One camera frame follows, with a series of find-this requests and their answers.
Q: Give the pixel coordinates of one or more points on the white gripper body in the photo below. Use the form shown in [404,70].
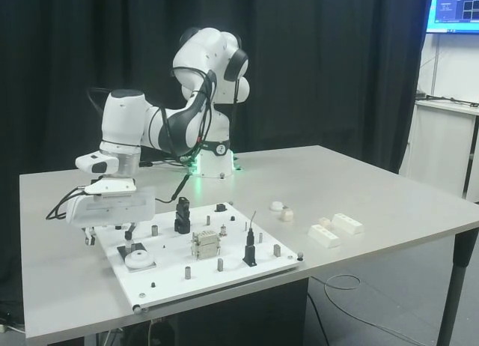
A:
[123,211]

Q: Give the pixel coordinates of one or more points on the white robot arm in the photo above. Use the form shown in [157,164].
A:
[202,50]

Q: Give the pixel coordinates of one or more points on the white large gear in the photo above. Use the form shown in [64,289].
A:
[139,261]

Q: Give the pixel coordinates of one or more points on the white medium gear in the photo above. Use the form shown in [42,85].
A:
[275,206]

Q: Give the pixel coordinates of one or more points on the metal round peg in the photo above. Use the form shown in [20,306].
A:
[187,272]
[154,230]

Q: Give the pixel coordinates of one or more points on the flat white mounting plate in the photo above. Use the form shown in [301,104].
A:
[112,185]

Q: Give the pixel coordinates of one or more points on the white task board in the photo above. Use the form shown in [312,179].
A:
[168,256]

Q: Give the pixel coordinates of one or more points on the black D-SUB plug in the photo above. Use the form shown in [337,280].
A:
[181,220]

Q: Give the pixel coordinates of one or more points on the beige metal connector block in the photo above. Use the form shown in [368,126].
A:
[204,243]

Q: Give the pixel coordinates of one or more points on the metal BNC plug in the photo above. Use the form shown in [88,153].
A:
[224,230]

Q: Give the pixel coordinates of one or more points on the metal square peg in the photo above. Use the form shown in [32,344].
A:
[220,264]
[277,250]

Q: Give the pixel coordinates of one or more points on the black control cabinet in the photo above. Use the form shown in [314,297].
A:
[243,316]

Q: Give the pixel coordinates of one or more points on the small white holder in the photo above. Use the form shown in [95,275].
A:
[324,222]
[287,214]

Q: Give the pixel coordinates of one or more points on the black curtain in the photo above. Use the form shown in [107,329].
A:
[56,61]

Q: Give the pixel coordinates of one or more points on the long white holder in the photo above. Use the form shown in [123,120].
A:
[348,224]
[322,236]

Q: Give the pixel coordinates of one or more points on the white cabinet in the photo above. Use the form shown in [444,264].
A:
[441,147]

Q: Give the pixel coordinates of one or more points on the black table leg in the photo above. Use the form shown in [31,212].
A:
[458,278]

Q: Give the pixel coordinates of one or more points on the blue monitor screen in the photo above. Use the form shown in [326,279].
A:
[456,9]

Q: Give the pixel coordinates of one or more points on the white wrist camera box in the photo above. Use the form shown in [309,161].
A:
[88,162]

